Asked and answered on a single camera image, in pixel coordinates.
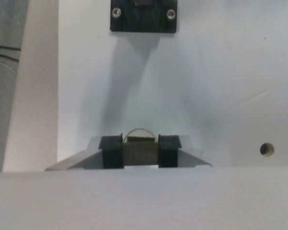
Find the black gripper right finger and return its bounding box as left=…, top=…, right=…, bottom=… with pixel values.
left=157, top=134, right=213, bottom=168

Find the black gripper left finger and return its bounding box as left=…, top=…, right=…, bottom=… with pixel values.
left=44, top=133, right=125, bottom=171

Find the white task board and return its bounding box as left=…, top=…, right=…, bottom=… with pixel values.
left=56, top=0, right=288, bottom=173

